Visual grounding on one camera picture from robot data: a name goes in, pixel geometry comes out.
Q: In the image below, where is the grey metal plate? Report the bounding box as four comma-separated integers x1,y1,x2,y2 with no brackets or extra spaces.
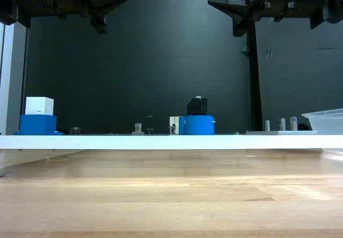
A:
245,130,318,136

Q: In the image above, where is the grey window frame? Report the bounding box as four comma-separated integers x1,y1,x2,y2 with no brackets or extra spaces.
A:
0,22,27,136

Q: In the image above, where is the small clear round socket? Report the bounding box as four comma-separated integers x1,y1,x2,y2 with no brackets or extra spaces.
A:
131,122,145,135

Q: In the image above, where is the blue square holder base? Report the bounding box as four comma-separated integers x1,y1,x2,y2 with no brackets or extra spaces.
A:
13,114,64,136

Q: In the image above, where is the white cube block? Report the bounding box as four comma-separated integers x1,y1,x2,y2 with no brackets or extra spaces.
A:
25,96,55,116

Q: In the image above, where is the white taskboard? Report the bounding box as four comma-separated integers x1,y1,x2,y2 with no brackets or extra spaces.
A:
0,133,343,151

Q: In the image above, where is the blue round connector holder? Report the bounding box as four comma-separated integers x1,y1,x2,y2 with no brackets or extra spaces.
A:
178,114,216,136

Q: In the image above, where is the black D-sub connector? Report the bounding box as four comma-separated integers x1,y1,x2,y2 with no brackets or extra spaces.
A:
186,95,208,115

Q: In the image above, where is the clear plastic tub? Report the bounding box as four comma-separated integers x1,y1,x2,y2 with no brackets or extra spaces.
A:
301,108,343,154

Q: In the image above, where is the white connector housing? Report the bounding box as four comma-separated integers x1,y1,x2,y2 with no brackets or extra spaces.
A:
169,116,185,136

